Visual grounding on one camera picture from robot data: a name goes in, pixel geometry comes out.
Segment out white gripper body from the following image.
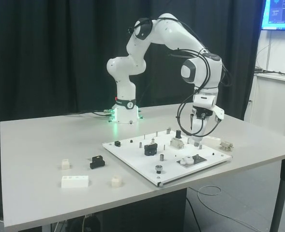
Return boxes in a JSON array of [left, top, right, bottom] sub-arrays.
[[189, 115, 210, 139]]

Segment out white task board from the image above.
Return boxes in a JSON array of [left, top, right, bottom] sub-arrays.
[[102, 126, 232, 188]]

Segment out white cabinet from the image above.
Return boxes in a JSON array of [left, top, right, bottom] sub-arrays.
[[243, 71, 285, 140]]

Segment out small cream holder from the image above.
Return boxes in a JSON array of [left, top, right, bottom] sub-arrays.
[[111, 176, 123, 188]]

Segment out black D-SUB plug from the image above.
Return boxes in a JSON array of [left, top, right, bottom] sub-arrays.
[[89, 155, 106, 170]]

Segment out dark table leg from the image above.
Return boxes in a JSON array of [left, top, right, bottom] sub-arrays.
[[270, 158, 285, 232]]

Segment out long white holder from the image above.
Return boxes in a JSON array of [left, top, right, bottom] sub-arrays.
[[60, 174, 90, 189]]

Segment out blue screen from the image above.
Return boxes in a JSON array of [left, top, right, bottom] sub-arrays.
[[261, 0, 285, 31]]

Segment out black curtains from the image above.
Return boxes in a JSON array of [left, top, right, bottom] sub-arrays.
[[0, 0, 266, 145]]

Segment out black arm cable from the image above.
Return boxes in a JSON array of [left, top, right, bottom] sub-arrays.
[[154, 18, 230, 137]]

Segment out grey floor cable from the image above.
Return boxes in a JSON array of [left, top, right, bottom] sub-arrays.
[[188, 185, 232, 232]]

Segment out black base cable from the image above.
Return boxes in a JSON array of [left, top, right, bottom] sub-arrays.
[[71, 110, 115, 119]]

